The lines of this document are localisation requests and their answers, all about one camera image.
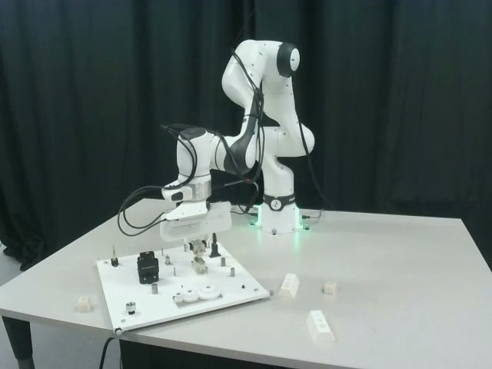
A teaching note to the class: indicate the small metal peg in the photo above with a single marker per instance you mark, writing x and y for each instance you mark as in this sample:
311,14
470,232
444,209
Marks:
168,259

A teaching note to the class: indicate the metal BNC plug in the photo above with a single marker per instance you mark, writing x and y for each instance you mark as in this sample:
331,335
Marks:
130,308

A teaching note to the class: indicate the long white holder with holes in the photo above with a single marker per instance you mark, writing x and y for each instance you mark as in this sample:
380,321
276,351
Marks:
320,326

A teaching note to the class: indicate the small white camera box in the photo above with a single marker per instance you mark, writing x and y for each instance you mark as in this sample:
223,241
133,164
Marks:
175,194

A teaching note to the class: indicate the black D-SUB plug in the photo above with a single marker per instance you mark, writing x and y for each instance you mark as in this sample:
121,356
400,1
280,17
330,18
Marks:
147,268

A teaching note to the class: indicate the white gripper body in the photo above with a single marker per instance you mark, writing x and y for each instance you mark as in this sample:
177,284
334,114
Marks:
215,217

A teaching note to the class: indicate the flat white mounting plate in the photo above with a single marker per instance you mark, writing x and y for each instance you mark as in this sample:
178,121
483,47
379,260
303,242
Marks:
188,211

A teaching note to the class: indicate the dark table leg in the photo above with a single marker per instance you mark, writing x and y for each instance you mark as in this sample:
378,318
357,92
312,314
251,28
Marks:
17,342

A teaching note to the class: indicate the black plug with thin pin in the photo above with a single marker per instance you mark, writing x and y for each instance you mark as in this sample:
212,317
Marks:
114,260

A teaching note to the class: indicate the white medium gear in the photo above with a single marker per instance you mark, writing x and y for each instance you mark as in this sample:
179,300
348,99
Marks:
189,296

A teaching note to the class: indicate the small white cube holder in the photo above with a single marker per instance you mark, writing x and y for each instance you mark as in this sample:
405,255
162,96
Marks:
330,288
85,303

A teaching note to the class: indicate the pale waterproof plug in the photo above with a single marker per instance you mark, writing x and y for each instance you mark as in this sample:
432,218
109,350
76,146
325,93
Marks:
198,248

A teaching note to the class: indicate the white large gear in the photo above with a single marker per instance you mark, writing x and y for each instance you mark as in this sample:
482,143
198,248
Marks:
208,293

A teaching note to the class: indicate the white small gear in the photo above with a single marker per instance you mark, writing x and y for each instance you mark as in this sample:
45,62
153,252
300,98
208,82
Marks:
178,297

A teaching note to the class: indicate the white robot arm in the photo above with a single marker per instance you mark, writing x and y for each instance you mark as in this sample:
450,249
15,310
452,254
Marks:
276,180

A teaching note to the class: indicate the small black plug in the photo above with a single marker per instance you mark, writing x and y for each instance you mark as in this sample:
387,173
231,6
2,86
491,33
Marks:
214,248

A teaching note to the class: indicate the black curtain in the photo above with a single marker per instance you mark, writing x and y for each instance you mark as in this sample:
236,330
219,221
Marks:
77,96

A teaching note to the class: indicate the white task board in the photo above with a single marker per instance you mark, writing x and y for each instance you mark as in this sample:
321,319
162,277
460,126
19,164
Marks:
153,307

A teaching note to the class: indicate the thin black rod red tag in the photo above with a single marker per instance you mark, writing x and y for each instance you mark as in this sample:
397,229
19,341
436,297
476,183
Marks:
240,183

